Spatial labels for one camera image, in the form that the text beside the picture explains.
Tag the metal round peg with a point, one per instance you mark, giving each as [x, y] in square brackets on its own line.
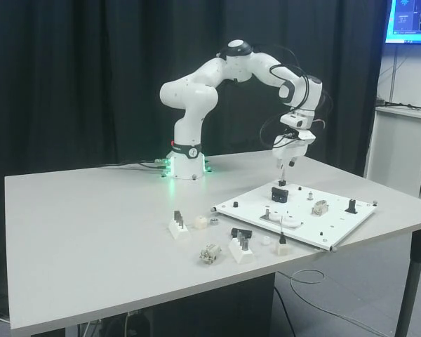
[245, 243]

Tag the white large gear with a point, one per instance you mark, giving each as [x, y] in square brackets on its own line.
[292, 223]

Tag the white task board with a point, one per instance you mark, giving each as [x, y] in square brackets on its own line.
[294, 214]

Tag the grey table leg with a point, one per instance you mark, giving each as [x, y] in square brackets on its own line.
[410, 281]

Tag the white medium gear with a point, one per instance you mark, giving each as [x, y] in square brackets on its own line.
[274, 216]

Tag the thickest metal square peg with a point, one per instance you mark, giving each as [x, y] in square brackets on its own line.
[177, 215]

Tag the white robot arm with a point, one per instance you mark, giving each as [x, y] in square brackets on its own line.
[193, 94]

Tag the blue screen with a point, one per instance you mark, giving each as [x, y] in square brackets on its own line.
[412, 21]

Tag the white cube holder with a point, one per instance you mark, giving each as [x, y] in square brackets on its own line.
[200, 223]

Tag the black Ethernet plug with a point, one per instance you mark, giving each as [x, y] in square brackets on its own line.
[282, 238]

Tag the black D-SUB plug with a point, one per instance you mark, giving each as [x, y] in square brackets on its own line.
[279, 195]

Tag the white round peg holder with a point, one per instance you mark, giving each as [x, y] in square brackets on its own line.
[242, 255]

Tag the metal BNC plug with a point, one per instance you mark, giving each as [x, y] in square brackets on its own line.
[311, 196]

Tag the metal nut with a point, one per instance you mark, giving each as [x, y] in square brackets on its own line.
[214, 222]

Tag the white cabinet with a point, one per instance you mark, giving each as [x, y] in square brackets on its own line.
[400, 151]

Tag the white square peg holder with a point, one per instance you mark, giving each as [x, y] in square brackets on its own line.
[179, 232]

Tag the small white plug holder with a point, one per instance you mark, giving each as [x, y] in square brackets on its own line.
[281, 249]

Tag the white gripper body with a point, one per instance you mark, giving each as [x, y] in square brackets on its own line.
[288, 149]

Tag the black curtain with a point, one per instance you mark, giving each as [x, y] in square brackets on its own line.
[91, 77]

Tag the beige metal connector plug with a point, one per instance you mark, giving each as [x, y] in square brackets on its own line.
[207, 254]

